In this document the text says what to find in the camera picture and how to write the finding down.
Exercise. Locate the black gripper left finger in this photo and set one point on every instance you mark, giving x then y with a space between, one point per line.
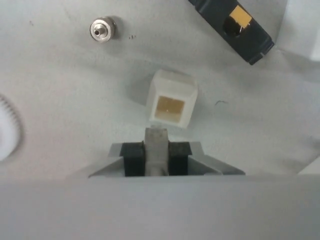
132 160

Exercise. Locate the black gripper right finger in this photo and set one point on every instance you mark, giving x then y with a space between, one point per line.
178 160

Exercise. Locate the small white plug holder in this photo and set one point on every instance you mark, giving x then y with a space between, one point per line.
172 87

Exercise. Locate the white large gear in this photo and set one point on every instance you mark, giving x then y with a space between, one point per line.
6 130

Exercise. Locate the metal BNC plug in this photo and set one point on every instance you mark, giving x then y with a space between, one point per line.
102 28

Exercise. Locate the black D-SUB plug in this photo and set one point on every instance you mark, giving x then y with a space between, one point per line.
212 22

